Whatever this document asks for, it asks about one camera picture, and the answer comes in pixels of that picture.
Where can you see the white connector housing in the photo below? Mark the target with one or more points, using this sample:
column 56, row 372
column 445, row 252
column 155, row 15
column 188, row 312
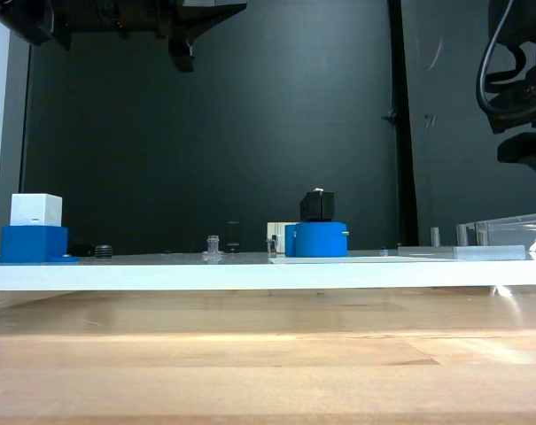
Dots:
column 276, row 230

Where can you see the white cube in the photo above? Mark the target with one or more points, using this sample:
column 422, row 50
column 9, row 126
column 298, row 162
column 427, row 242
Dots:
column 35, row 208

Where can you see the black clamp block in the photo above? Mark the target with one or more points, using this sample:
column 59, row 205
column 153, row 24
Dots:
column 316, row 206

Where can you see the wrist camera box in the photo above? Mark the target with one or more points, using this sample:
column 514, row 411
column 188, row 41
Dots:
column 515, row 115

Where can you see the small metal bracket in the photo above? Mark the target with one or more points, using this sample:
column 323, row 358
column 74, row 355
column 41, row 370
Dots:
column 271, row 248

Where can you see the black ribbed knob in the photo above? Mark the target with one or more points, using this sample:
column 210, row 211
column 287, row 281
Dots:
column 103, row 251

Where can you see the blue square base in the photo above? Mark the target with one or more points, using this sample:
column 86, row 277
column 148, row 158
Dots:
column 33, row 243

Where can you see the blue round holder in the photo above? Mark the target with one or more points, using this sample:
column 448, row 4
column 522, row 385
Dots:
column 320, row 241

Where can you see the dark cylindrical plug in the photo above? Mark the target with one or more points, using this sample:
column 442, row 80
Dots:
column 233, row 232

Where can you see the white task board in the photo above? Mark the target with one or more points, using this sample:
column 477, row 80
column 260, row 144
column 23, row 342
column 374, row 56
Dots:
column 250, row 276

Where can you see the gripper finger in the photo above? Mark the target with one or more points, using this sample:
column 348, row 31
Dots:
column 529, row 148
column 210, row 17

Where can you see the clear plastic tub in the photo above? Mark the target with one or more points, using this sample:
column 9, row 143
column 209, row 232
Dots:
column 515, row 230

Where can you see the clear plastic connector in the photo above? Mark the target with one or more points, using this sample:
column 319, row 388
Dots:
column 212, row 243

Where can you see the black pillar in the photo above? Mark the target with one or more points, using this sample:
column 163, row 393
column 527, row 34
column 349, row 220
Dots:
column 402, row 133

